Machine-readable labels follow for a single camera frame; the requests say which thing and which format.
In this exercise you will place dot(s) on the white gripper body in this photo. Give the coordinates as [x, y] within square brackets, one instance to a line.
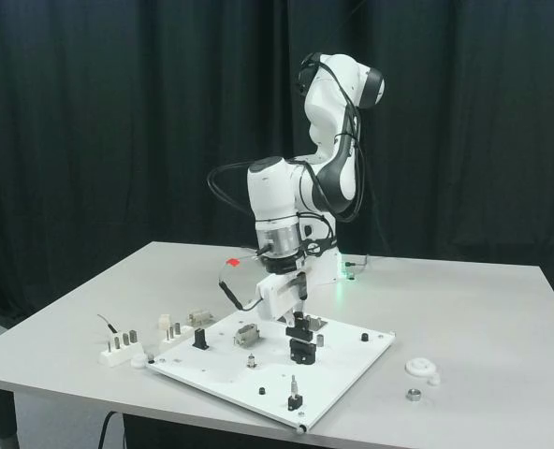
[272, 299]

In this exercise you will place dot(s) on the black D-SUB plug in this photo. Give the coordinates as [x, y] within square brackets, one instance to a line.
[299, 333]

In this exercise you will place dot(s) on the metal round peg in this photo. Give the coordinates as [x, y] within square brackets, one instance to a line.
[320, 340]

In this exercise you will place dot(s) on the metal BNC plug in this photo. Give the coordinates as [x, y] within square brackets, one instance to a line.
[251, 364]

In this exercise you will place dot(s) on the black USB plug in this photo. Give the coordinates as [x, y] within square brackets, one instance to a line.
[200, 337]

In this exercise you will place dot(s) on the white task board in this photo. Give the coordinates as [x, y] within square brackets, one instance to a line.
[221, 374]

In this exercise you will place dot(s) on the white round peg holder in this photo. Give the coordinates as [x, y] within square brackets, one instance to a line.
[176, 339]

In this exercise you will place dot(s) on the black equipment box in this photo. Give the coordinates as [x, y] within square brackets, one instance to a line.
[211, 435]

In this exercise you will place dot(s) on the white large gear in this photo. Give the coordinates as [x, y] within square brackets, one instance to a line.
[419, 367]

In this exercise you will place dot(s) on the metal large square peg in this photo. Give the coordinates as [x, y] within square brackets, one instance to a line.
[132, 338]

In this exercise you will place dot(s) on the metal bolt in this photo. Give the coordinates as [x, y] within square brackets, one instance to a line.
[414, 394]

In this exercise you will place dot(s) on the white square peg holder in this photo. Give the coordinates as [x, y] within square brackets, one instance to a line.
[118, 357]

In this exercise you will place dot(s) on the black curtain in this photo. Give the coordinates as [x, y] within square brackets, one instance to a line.
[118, 117]

